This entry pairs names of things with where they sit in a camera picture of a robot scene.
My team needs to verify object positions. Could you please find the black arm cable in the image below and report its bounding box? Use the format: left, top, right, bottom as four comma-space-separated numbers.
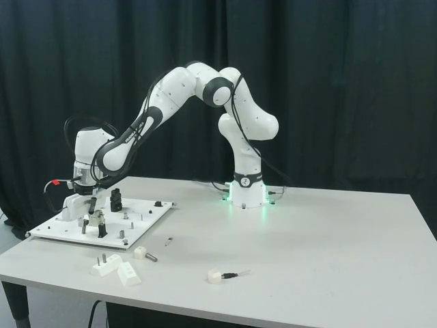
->
63, 73, 290, 206

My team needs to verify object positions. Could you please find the black base cable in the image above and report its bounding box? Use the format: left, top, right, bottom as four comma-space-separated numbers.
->
193, 180, 286, 196

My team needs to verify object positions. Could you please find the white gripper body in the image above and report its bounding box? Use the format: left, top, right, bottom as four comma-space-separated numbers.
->
61, 193, 100, 221

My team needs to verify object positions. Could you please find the white task board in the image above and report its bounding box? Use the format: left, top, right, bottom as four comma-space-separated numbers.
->
26, 196, 177, 252

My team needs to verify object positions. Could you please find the white round peg holder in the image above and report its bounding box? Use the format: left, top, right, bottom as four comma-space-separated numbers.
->
117, 262, 142, 288

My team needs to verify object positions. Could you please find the clear silver wrist ring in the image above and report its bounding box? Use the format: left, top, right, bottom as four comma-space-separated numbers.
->
73, 163, 100, 187

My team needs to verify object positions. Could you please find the black table leg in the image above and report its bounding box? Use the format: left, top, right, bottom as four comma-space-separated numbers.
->
0, 279, 29, 328

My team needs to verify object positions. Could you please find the black D-SUB plug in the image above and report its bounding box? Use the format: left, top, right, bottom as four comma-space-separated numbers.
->
109, 187, 124, 211

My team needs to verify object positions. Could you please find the black curtain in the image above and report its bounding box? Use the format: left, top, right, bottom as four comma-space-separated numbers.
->
0, 0, 437, 240

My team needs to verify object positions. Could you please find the white square peg holder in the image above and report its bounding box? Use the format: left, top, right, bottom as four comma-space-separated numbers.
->
90, 254, 122, 277

